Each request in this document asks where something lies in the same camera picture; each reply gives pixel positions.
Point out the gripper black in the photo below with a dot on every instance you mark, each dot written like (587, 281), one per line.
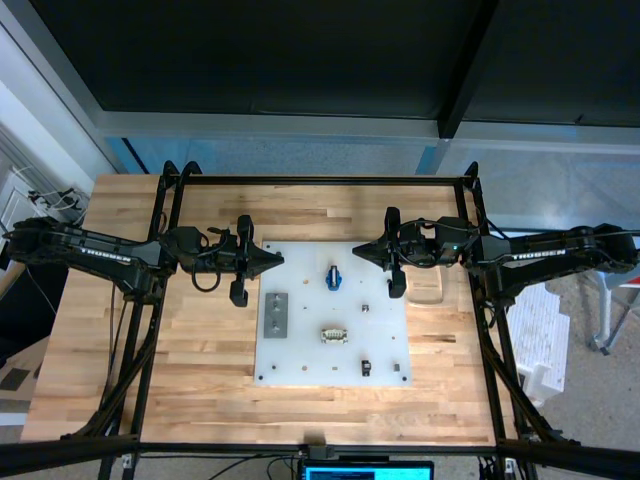
(243, 260)
(407, 250)

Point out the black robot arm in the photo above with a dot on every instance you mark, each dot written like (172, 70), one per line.
(100, 252)
(540, 252)

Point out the white taskboard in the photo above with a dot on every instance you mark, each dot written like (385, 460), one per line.
(310, 280)

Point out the large blue clamp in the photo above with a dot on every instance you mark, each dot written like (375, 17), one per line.
(333, 285)

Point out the clear plastic tub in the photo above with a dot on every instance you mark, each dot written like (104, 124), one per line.
(425, 295)

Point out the beige connector housing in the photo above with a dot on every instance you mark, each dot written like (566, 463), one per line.
(334, 335)

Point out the black connector socket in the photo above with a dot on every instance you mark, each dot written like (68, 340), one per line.
(365, 367)

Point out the white foam packaging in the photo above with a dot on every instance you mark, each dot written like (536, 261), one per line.
(545, 350)

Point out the laptop screen with blue edge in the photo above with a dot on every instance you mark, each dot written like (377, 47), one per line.
(365, 472)

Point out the grey metal stand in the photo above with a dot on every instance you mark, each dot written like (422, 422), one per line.
(603, 310)

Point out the brown cardboard box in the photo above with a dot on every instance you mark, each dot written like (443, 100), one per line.
(25, 362)

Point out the grey metal base plate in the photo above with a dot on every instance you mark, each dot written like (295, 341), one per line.
(267, 315)

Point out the black metal frame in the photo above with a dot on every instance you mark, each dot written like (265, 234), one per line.
(320, 180)

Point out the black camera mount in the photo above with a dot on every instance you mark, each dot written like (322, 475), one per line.
(316, 447)

